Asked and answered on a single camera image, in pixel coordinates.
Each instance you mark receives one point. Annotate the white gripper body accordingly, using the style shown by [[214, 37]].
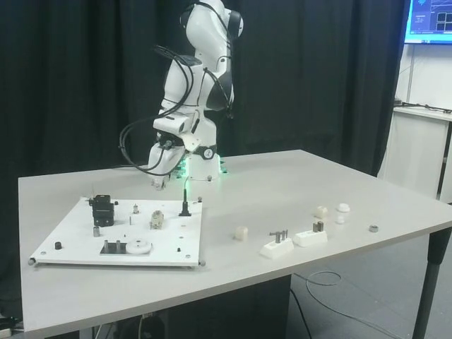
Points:
[[164, 160]]

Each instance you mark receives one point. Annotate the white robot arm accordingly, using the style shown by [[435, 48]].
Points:
[[197, 28]]

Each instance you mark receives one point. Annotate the black Ethernet plug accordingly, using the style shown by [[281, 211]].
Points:
[[184, 210]]

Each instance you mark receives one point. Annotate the metal BNC plug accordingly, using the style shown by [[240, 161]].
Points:
[[135, 209]]

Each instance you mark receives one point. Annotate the black D-SUB plug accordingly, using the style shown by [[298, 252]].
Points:
[[103, 212]]

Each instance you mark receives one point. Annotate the white large gear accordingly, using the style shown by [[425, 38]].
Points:
[[138, 247]]

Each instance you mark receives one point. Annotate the white task board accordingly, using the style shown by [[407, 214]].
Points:
[[116, 247]]

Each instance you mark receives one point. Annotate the thick metal round peg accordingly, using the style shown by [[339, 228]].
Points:
[[279, 238], [96, 232]]

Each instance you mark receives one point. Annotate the small white plug holder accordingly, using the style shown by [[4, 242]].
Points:
[[320, 211], [240, 233]]

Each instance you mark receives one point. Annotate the black curtain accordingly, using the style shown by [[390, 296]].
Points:
[[70, 88]]

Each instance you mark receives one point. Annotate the long metal square peg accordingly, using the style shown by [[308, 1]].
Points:
[[273, 233]]

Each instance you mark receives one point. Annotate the white round peg holder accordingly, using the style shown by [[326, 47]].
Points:
[[277, 250]]

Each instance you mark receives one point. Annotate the white square peg holder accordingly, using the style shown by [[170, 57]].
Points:
[[310, 239]]

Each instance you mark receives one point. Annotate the white small gear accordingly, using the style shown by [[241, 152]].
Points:
[[340, 218]]

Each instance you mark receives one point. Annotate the metal nut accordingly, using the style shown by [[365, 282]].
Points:
[[373, 229]]

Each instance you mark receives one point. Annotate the dark grey table leg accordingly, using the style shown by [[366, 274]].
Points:
[[429, 282]]

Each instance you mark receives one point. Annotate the blue screen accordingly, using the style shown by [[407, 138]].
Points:
[[429, 19]]

